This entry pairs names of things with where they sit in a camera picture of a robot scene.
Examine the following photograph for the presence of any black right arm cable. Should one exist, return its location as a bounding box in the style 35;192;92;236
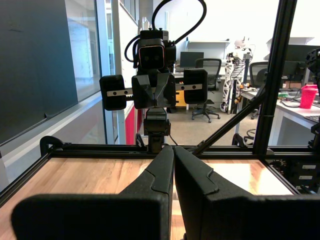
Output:
124;34;141;62

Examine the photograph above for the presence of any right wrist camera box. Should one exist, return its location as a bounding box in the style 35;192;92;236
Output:
136;38;166;70

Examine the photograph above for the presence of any yellow cabinet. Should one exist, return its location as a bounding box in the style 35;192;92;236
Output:
174;89;190;107

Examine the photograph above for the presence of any black metal frame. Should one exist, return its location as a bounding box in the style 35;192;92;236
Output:
0;0;320;208

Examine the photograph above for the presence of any black office chair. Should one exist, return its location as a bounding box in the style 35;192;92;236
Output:
249;61;270;118
191;58;223;123

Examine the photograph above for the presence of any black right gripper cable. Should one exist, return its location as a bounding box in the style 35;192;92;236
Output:
151;0;208;43

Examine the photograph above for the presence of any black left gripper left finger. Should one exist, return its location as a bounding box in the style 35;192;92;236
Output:
11;145;175;240

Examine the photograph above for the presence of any black computer monitor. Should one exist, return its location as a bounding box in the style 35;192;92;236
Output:
179;51;205;68

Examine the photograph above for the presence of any black controller box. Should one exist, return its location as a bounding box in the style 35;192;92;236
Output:
266;159;320;196

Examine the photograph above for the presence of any red panel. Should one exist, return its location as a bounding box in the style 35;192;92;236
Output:
124;101;137;146

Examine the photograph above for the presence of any white and black humanoid robot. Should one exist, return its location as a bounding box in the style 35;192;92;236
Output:
219;37;253;115

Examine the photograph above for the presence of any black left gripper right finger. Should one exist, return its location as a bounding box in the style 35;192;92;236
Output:
174;145;320;240

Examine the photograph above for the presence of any white desk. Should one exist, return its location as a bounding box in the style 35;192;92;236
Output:
239;89;320;147

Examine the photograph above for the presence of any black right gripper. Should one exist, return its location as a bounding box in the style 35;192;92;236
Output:
99;68;208;111

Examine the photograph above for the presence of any pink cup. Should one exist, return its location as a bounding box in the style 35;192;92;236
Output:
299;84;319;110

